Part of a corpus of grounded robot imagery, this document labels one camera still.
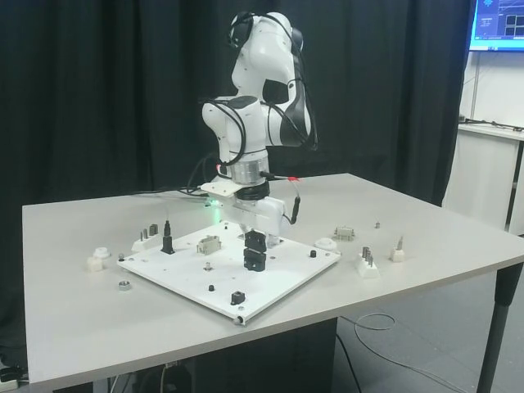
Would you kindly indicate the white square peg holder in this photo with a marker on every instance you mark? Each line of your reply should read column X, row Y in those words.
column 143, row 245

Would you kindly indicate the white medium gear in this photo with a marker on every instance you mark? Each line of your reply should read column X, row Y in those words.
column 102, row 252

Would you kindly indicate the white task board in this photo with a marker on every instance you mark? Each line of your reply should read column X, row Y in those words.
column 184, row 286

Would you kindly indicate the blue screen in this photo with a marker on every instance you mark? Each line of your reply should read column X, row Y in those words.
column 497, row 24

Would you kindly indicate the beige waterproof plug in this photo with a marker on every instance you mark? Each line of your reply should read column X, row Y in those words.
column 344, row 233

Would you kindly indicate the dark table leg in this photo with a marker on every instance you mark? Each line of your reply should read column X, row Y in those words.
column 497, row 327

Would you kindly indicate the black Ethernet plug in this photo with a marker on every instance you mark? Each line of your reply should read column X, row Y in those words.
column 167, row 237

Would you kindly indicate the black curtain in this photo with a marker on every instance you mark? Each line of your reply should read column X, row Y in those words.
column 82, row 82

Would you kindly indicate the metal large square peg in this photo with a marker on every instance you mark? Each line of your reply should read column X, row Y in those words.
column 154, row 230

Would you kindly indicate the small white plug holder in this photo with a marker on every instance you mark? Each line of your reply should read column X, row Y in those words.
column 397, row 254

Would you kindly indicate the metal hex nut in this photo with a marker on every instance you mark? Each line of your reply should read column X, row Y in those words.
column 124, row 285

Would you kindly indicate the metal USB plug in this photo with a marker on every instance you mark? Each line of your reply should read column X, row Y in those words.
column 400, row 242

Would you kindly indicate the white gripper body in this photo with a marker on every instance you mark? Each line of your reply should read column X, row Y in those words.
column 264, row 213

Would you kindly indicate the white round peg holder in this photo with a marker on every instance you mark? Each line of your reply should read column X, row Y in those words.
column 367, row 270

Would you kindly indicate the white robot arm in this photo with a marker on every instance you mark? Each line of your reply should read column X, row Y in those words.
column 254, row 61

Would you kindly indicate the small metal bolt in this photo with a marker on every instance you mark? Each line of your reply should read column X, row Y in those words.
column 121, row 256

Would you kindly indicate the cream square holder block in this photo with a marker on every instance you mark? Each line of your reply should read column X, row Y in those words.
column 94, row 264

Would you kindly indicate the white large gear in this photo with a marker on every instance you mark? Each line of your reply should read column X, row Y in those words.
column 327, row 243

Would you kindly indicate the flat white mount plate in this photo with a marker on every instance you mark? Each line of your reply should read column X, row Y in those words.
column 219, row 189

